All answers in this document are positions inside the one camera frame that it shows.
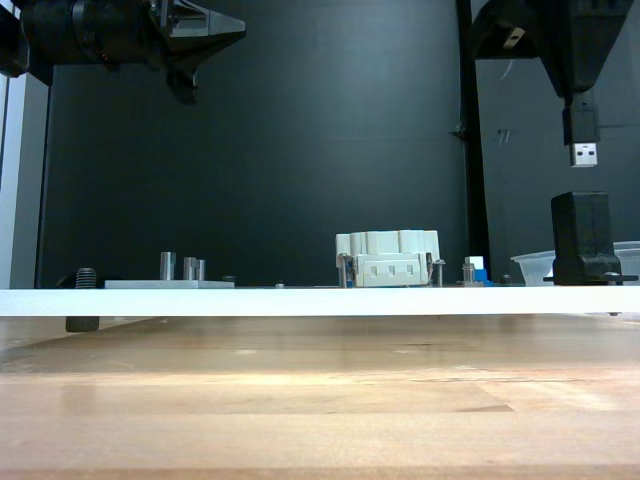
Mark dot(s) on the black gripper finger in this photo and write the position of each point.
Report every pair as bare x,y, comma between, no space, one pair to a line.
582,50
210,50
220,25

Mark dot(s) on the black USB socket housing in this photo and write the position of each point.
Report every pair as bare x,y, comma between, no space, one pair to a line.
580,235

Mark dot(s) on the beige multi-pin connector housing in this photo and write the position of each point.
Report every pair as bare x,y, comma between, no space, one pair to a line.
390,250

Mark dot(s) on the grey metal plate with pegs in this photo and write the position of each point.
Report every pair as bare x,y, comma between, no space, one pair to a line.
150,284

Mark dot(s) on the black threaded bolt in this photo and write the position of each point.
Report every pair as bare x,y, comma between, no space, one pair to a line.
86,279

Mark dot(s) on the clear plastic tub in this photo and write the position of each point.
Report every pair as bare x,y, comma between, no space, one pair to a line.
530,267

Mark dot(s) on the small blue and white socket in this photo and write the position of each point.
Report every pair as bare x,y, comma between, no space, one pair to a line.
480,262

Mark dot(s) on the silver mounting screw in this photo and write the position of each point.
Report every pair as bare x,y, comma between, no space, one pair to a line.
439,274
343,272

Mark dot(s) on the white task board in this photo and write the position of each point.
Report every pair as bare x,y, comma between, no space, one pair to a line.
300,302

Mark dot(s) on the small metal socket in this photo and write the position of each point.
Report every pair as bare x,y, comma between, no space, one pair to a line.
468,275

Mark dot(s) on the black vertical post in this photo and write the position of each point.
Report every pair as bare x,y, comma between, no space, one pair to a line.
475,200

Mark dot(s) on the blue connector mount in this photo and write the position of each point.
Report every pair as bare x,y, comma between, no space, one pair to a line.
350,279

